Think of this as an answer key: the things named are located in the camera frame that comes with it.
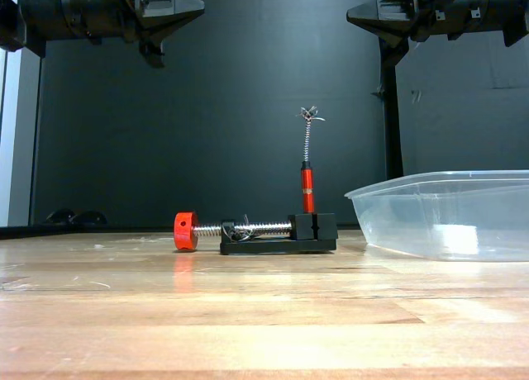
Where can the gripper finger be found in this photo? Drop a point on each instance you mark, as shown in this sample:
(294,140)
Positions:
(392,31)
(161,29)
(368,10)
(182,6)

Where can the red RCA socket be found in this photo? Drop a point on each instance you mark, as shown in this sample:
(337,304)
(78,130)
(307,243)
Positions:
(308,202)

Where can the clear plastic tub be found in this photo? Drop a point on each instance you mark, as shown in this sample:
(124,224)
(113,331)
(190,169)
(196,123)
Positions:
(392,231)

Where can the black vise with red knob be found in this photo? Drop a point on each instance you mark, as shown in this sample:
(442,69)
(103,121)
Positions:
(281,248)

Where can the black curved frame bracket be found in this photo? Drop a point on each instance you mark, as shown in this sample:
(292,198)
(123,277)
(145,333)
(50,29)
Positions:
(60,217)
(91,218)

